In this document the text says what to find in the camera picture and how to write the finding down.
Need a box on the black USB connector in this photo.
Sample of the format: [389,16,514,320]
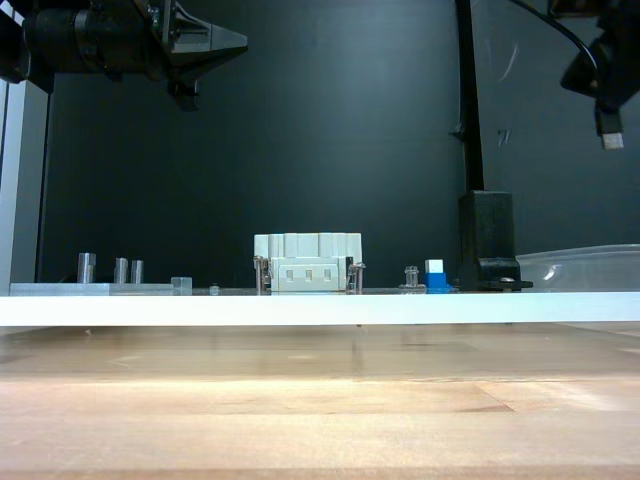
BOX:
[593,107,626,151]

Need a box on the clear plastic container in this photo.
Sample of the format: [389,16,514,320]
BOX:
[514,243,640,292]

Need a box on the grey connector housing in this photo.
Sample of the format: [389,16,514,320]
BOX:
[253,232,362,294]

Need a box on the blue and white connector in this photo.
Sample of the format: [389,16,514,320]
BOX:
[422,258,454,292]

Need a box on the metal housing latch clamp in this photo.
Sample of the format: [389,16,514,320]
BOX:
[253,255,274,294]
[346,262,367,294]

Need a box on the flat aluminium plate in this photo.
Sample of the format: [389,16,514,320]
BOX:
[9,282,174,297]

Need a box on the white board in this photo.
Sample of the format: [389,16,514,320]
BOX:
[0,292,640,327]

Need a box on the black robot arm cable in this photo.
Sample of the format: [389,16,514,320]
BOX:
[513,0,601,89]

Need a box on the black USB hub cable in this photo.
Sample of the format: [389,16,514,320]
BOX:
[448,0,485,194]

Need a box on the grey frame post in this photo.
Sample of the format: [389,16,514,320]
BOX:
[0,77,27,296]

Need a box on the tall metal post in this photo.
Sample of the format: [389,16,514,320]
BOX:
[77,252,96,285]

